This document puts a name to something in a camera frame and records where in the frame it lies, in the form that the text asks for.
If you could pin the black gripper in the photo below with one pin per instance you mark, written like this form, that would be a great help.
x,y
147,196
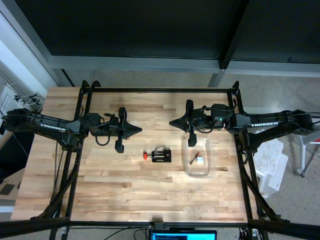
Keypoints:
x,y
110,130
200,120

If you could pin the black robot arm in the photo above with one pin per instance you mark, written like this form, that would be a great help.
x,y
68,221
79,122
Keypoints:
x,y
265,123
50,126

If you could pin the black vise orange knob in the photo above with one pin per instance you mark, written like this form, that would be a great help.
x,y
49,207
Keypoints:
x,y
162,158

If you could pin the white sticker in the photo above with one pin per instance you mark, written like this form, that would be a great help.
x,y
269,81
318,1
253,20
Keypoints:
x,y
200,160

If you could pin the clear plastic tub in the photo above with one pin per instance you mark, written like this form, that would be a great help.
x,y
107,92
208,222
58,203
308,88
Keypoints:
x,y
200,172

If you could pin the power strip with plugs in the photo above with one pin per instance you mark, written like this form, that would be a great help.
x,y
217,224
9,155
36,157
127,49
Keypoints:
x,y
32,106

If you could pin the laptop screen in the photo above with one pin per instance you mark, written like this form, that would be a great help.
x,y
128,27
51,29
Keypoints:
x,y
182,236

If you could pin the grey metal stand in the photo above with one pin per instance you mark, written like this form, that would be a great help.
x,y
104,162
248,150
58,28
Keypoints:
x,y
300,165

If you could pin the cardboard box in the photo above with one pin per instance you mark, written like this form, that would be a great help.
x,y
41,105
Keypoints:
x,y
12,185

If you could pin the black metal frame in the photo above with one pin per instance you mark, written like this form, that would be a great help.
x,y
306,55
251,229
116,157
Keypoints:
x,y
160,90

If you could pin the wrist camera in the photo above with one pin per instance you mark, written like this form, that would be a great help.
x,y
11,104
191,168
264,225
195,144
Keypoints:
x,y
220,112
92,120

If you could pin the grey metal partition frame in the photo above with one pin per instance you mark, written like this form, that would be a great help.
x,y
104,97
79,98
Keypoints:
x,y
125,62

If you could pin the low camera on mount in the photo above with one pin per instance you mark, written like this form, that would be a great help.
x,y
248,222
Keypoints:
x,y
158,223

